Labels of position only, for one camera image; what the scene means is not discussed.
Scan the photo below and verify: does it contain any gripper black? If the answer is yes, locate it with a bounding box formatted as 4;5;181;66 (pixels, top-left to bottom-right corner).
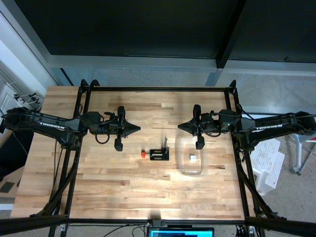
108;106;142;152
177;104;220;150

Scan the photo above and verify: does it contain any clear plastic container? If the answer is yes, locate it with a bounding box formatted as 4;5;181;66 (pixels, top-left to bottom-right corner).
175;136;208;177

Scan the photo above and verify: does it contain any black mini vise orange knob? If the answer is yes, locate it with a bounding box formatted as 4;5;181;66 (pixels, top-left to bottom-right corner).
141;149;171;162

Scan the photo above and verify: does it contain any white foam block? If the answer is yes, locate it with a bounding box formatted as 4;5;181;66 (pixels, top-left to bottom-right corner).
250;137;285;197

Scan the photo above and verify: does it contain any laptop screen blue edge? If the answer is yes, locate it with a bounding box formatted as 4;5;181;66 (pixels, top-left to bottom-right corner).
148;227;215;237

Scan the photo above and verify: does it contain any brown cardboard box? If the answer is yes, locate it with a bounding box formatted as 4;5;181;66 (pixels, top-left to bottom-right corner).
0;164;26;198

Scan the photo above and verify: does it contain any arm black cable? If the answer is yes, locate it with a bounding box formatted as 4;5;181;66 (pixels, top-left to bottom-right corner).
94;112;116;145
200;112;223;138

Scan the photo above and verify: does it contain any black metal frame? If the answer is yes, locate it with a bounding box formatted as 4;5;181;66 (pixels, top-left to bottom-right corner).
0;79;316;237

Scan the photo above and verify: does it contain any black white cable bundle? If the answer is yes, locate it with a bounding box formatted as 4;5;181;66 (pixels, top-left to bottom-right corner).
12;92;42;105

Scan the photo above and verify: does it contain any grey metal chair frame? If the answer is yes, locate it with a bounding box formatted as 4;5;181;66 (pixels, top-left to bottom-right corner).
283;128;316;176

